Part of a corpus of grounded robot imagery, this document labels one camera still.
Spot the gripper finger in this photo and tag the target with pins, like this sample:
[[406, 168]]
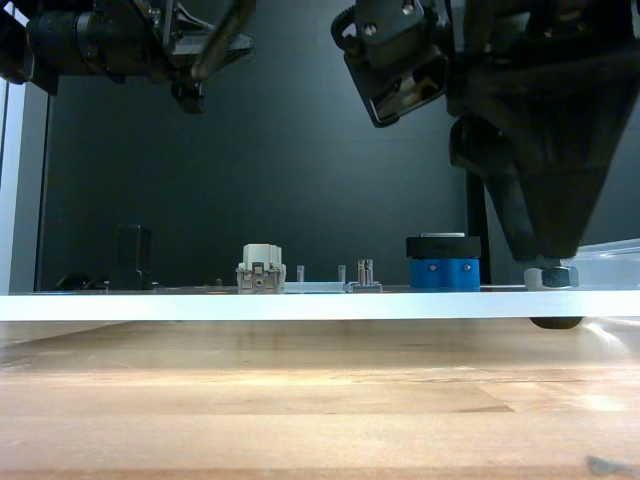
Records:
[[515, 210], [200, 65], [235, 42], [565, 175]]

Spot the silver M12 hex nut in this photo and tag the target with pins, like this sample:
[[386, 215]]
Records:
[[535, 277]]

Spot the clear plastic tub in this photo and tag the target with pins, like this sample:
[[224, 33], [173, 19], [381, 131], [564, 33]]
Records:
[[615, 260]]

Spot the black M12 bolt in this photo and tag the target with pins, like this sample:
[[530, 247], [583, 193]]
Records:
[[556, 323]]

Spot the small metal connector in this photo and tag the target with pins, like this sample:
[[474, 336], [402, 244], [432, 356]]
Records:
[[365, 287]]

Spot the small silver screw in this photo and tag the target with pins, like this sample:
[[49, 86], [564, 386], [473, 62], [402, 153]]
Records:
[[300, 274], [341, 274]]

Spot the aluminium bar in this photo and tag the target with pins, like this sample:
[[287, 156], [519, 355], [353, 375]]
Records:
[[315, 287]]

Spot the beige connector housing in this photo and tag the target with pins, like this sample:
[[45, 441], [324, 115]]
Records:
[[260, 272]]

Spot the white board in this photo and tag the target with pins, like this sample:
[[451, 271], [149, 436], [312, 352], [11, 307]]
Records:
[[300, 306]]

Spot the blue mount with black connector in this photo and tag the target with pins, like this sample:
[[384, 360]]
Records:
[[440, 275]]

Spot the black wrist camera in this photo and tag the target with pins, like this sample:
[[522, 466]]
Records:
[[400, 75]]

